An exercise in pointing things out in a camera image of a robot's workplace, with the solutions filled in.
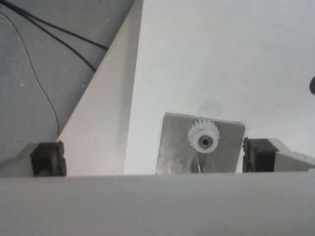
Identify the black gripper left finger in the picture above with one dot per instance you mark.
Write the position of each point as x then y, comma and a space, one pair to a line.
46, 159

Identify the white task board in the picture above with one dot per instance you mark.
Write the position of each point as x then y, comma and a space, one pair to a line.
221, 61

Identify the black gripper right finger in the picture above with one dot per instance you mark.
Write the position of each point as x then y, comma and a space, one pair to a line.
258, 157

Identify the white small gear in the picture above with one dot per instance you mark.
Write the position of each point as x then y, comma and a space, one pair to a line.
203, 137

